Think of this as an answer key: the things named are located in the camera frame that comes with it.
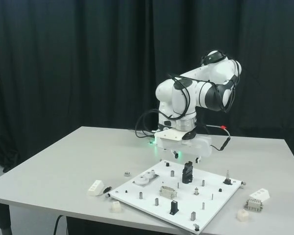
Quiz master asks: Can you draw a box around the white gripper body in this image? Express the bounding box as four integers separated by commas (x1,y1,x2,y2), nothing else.
156,136,213,158

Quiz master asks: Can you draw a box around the black D-SUB plug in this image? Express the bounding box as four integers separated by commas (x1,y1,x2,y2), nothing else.
181,161,194,184

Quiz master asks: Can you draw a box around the white task board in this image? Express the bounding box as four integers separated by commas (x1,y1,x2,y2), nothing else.
112,160,245,232

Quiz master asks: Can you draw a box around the metal tipped black plug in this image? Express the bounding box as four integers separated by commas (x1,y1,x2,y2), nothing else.
222,169,233,185

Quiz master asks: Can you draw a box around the white large gear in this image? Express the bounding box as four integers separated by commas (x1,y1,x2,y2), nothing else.
134,175,150,186

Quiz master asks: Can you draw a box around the grey multi-pin plug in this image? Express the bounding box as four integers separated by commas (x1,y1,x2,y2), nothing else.
244,198,260,211

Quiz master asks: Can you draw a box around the white wedge holder with holes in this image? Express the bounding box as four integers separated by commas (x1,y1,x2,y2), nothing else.
249,188,270,203
87,180,104,196

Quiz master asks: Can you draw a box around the small white square holder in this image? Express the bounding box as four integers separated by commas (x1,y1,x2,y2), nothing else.
237,209,249,222
109,200,123,212

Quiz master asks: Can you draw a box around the black curtain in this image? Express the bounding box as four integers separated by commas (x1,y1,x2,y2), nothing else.
0,0,294,173

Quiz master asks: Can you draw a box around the black table leg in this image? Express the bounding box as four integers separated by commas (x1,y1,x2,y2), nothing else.
0,202,10,235

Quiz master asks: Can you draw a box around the thin black rod on wire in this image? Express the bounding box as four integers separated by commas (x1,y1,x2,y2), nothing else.
207,124,231,151

